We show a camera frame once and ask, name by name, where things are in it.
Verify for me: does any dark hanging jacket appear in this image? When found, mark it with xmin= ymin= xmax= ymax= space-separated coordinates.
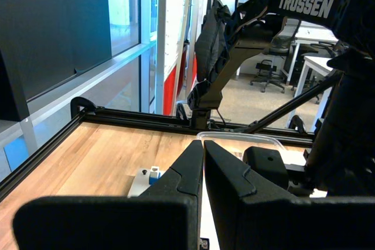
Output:
xmin=195 ymin=0 xmax=233 ymax=83

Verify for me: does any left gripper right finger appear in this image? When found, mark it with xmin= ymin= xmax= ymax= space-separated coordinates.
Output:
xmin=204 ymin=140 xmax=375 ymax=250

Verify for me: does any black office chair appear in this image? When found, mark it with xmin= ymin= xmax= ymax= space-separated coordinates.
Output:
xmin=250 ymin=18 xmax=302 ymax=94

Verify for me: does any white desk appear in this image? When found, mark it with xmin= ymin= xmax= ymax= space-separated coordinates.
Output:
xmin=292 ymin=55 xmax=336 ymax=125
xmin=285 ymin=26 xmax=340 ymax=87

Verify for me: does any blue mount with white block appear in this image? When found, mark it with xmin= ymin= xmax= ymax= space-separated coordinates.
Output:
xmin=148 ymin=166 xmax=162 ymax=186

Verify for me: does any clear plastic tub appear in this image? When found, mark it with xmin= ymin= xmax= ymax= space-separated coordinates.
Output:
xmin=196 ymin=131 xmax=287 ymax=163

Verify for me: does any black wall post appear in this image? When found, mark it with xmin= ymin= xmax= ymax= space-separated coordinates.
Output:
xmin=0 ymin=49 xmax=30 ymax=126

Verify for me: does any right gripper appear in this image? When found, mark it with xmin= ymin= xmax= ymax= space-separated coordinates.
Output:
xmin=243 ymin=68 xmax=375 ymax=198

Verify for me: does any black aluminium table frame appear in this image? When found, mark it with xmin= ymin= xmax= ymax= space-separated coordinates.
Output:
xmin=0 ymin=78 xmax=342 ymax=201

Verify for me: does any silver window frame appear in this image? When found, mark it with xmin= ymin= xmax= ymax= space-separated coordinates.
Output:
xmin=0 ymin=0 xmax=168 ymax=174

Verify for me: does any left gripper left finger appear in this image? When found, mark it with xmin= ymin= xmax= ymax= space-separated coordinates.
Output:
xmin=13 ymin=140 xmax=204 ymax=250

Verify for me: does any red panel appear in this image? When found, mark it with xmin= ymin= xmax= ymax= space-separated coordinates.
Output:
xmin=162 ymin=49 xmax=197 ymax=116

